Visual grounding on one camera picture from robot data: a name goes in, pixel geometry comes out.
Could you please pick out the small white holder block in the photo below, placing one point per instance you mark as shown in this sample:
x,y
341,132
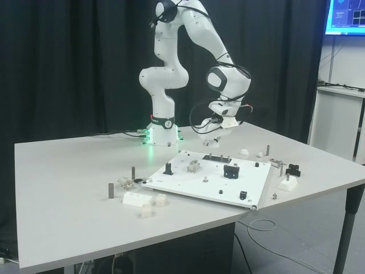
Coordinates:
x,y
145,211
161,199

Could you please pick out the black USB plug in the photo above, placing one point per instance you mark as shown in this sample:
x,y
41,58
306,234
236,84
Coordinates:
x,y
139,180

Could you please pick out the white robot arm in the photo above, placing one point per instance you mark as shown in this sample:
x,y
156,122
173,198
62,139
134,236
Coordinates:
x,y
165,77

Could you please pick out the white task board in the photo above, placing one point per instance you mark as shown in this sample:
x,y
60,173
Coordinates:
x,y
199,185

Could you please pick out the white medium gear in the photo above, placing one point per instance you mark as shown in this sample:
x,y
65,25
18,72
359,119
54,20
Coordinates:
x,y
244,153

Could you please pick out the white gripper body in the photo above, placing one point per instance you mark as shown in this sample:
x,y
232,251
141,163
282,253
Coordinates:
x,y
210,125

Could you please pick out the white cabinet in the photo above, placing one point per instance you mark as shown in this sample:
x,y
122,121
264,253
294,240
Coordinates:
x,y
336,122

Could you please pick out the black D-SUB plug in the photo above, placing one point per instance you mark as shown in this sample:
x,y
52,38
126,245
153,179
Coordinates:
x,y
293,169

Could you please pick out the dark table leg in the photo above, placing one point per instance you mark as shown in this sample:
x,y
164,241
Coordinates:
x,y
346,228

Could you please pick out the long white peg holder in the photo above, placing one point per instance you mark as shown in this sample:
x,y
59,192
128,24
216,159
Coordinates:
x,y
137,199

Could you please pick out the blue screen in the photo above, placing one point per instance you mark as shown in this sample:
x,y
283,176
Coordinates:
x,y
346,17

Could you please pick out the white sloped peg holder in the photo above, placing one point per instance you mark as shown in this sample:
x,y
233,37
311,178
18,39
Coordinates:
x,y
287,185

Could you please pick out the white small gear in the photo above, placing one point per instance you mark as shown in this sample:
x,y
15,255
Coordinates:
x,y
260,154

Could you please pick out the black curtain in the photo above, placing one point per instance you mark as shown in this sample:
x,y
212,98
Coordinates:
x,y
71,62

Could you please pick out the thick metal round peg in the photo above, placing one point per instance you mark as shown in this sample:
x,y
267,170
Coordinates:
x,y
111,191

